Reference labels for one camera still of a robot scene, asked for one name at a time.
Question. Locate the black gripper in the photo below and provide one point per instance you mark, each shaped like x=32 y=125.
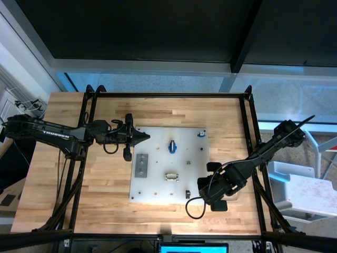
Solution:
x=217 y=193
x=128 y=135

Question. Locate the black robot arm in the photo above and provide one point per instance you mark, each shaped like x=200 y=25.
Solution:
x=263 y=155
x=52 y=133

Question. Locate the large blue bar clamp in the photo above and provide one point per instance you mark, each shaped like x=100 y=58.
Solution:
x=171 y=152

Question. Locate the white taskboard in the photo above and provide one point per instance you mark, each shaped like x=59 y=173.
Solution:
x=158 y=184

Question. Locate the clear plastic tub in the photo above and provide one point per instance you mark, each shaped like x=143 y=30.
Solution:
x=238 y=197

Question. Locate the black plastic clamp block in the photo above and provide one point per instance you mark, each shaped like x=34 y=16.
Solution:
x=188 y=194

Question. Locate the grey metal peg plate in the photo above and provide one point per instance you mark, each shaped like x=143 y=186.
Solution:
x=138 y=166

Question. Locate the beige connector housing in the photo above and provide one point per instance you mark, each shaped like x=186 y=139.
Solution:
x=171 y=177

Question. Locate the blue lit screen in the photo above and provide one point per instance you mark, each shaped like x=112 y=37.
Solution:
x=193 y=249

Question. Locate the grey window ledge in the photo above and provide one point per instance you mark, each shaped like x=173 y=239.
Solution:
x=131 y=66

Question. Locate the white step platform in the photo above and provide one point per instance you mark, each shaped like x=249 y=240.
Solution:
x=308 y=195

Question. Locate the white cabinet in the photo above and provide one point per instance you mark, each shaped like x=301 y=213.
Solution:
x=8 y=105

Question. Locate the black flat pad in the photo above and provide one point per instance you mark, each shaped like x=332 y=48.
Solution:
x=8 y=200

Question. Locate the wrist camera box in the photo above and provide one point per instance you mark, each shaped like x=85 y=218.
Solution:
x=204 y=183

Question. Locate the black aluminium frame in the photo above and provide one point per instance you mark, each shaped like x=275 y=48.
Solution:
x=168 y=95

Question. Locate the black curved frame bracket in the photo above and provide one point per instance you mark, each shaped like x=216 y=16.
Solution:
x=101 y=86
x=89 y=86
x=248 y=87

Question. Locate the black low camera mount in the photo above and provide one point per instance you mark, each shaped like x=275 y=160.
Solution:
x=166 y=234

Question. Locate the white tube frame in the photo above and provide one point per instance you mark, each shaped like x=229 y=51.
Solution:
x=317 y=158

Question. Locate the black vertical window post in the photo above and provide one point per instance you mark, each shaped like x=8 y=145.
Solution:
x=245 y=39

